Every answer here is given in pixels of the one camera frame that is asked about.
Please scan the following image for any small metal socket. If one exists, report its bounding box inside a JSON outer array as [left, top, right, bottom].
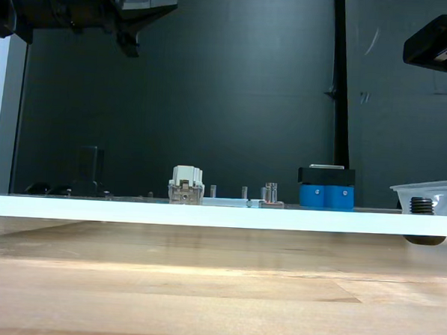
[[261, 180, 287, 210]]

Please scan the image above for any black screw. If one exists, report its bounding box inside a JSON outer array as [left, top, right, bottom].
[[410, 196, 436, 216]]

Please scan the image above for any black rubber board foot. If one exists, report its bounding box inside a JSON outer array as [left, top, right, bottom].
[[403, 233, 447, 247]]

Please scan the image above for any grey connector housing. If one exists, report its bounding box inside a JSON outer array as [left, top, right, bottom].
[[166, 164, 206, 205]]

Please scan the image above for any black pillar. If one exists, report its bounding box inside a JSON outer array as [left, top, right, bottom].
[[323, 0, 359, 171]]

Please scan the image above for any clear plastic tub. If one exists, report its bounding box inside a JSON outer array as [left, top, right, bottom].
[[388, 175, 447, 217]]

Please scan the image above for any black clamp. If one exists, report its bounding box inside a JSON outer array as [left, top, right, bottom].
[[70, 143, 108, 199]]

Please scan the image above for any blue black connector socket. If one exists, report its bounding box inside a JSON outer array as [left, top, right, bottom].
[[295, 163, 358, 213]]

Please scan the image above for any aluminium block with posts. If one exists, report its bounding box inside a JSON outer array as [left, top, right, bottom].
[[201, 184, 267, 210]]

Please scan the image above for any white task board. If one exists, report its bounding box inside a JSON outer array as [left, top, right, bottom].
[[0, 189, 447, 240]]

